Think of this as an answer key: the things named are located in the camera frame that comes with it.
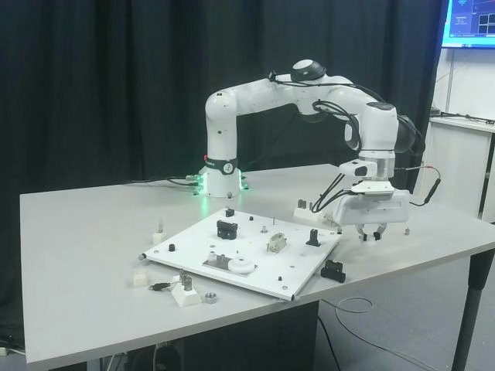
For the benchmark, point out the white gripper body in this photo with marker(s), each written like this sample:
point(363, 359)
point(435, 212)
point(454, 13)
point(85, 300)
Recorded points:
point(371, 210)

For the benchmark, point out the white medium gear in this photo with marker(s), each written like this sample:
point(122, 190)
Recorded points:
point(370, 237)

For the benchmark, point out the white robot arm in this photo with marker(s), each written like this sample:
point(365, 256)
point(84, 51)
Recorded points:
point(224, 116)

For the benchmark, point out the white large gear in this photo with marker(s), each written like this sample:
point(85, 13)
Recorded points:
point(243, 264)

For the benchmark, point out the white small gear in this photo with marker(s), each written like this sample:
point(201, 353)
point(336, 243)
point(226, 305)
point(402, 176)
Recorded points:
point(212, 257)

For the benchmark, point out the flat white mounting plate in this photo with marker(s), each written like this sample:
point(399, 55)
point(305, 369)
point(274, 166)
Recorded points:
point(371, 187)

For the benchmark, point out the metal D-SUB plug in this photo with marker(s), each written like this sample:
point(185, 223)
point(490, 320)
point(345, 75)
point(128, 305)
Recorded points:
point(328, 219)

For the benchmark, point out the black plug block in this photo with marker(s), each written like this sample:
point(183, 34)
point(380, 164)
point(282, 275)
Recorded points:
point(332, 270)

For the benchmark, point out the white square peg holder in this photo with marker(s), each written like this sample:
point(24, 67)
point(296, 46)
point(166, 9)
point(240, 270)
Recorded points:
point(305, 215)

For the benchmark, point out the metal square peg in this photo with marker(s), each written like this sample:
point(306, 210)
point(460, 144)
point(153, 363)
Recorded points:
point(301, 205)

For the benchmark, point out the white cabinet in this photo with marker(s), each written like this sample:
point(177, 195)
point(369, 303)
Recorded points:
point(452, 166)

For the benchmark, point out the white task board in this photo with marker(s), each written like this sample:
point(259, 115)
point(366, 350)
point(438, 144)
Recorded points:
point(270, 270)

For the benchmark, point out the grey table leg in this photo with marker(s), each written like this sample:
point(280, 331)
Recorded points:
point(470, 309)

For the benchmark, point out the metal hex nut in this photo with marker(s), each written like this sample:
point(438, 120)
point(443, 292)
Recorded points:
point(206, 298)

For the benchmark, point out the metal round peg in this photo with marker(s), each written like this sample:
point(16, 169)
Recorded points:
point(181, 279)
point(188, 284)

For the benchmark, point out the white round peg holder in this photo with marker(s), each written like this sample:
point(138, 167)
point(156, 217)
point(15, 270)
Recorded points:
point(185, 299)

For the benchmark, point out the small white holder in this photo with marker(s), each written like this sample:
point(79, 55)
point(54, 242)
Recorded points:
point(159, 237)

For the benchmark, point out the blue screen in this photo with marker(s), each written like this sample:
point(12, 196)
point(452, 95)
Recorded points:
point(468, 23)

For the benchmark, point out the small white holder block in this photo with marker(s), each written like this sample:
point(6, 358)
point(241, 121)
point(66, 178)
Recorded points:
point(140, 280)

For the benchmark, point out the black curtains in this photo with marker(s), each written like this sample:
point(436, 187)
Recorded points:
point(116, 77)

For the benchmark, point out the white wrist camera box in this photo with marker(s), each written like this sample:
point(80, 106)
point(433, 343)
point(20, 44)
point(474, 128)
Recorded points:
point(356, 168)

